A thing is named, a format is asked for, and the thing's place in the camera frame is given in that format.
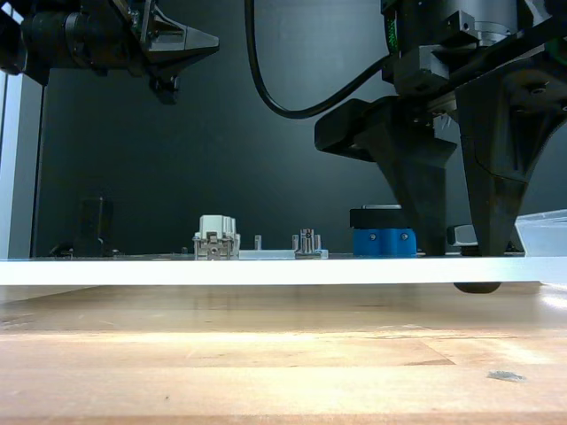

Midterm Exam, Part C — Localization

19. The silver M12 flange nut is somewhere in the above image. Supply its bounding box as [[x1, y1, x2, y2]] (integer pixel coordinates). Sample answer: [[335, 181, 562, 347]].
[[446, 223, 479, 248]]

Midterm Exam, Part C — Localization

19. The clear plastic tub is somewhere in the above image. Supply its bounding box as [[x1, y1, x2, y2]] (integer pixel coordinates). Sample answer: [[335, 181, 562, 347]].
[[513, 209, 567, 284]]

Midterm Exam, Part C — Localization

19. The black M12 threaded bolt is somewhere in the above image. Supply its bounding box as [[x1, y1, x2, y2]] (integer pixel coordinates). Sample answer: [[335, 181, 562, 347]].
[[452, 245, 501, 295]]

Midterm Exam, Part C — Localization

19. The grey white connector housing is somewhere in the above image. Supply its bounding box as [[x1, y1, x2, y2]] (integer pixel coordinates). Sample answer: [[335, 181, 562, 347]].
[[192, 214, 243, 261]]

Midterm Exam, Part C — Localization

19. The small black connector block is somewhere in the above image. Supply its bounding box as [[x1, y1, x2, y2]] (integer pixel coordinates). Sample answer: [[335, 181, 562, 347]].
[[73, 197, 114, 258]]

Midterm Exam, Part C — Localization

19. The white board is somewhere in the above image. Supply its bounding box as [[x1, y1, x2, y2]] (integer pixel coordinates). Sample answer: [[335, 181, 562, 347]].
[[0, 252, 567, 287]]

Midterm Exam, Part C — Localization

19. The black cable loop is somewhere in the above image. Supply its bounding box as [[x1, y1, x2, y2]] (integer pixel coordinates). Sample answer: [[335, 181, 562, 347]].
[[245, 0, 393, 120]]

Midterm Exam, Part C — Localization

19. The pin connector on blue mount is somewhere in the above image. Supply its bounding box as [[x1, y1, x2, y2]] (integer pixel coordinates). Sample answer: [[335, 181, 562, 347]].
[[348, 203, 420, 259]]

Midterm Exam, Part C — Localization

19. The black aluminium frame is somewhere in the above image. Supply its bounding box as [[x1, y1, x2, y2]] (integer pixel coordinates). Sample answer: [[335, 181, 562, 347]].
[[48, 238, 526, 259]]

